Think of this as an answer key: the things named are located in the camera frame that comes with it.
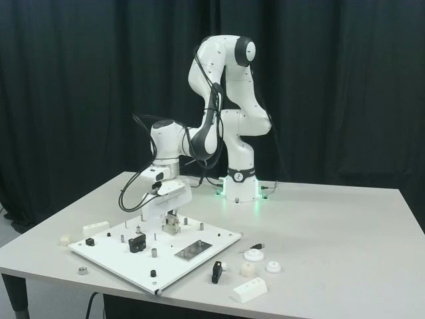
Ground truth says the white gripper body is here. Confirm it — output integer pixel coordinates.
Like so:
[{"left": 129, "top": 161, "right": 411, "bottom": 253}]
[{"left": 141, "top": 184, "right": 194, "bottom": 222}]

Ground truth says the beige metal waterproof plug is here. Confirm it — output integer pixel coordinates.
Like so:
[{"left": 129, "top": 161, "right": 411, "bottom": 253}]
[{"left": 161, "top": 217, "right": 182, "bottom": 235}]

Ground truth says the black D-SUB plug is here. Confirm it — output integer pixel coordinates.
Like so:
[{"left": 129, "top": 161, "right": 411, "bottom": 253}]
[{"left": 127, "top": 232, "right": 147, "bottom": 254}]

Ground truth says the long white peg holder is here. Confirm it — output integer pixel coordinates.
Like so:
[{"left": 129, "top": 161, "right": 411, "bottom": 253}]
[
  {"left": 82, "top": 219, "right": 110, "bottom": 236},
  {"left": 231, "top": 278, "right": 268, "bottom": 304}
]

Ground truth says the white task board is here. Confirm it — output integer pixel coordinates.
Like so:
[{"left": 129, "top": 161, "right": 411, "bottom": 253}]
[{"left": 67, "top": 205, "right": 243, "bottom": 296}]

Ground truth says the black Ethernet plug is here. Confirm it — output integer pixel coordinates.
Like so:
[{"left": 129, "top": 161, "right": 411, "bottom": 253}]
[{"left": 211, "top": 261, "right": 224, "bottom": 284}]

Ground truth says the white large gear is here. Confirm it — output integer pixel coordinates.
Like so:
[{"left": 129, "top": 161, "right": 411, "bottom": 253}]
[{"left": 243, "top": 249, "right": 266, "bottom": 263}]

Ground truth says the black cabinet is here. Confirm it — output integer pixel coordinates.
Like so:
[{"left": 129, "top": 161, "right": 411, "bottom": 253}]
[{"left": 102, "top": 294, "right": 233, "bottom": 319}]

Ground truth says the black curtain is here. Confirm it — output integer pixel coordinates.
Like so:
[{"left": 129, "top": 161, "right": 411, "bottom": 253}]
[{"left": 0, "top": 0, "right": 425, "bottom": 222}]

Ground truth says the dark grey table leg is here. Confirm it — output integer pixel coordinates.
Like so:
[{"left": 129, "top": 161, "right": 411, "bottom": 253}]
[{"left": 1, "top": 274, "right": 28, "bottom": 319}]

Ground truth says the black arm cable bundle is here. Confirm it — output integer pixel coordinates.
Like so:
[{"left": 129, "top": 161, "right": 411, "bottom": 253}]
[{"left": 118, "top": 49, "right": 233, "bottom": 214}]

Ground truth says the black base cable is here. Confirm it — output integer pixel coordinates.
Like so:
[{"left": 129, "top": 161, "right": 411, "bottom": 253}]
[
  {"left": 258, "top": 181, "right": 278, "bottom": 200},
  {"left": 189, "top": 175, "right": 226, "bottom": 187}
]

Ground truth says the black hanging cable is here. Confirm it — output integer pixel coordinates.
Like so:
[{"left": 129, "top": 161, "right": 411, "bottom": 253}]
[{"left": 87, "top": 291, "right": 101, "bottom": 319}]

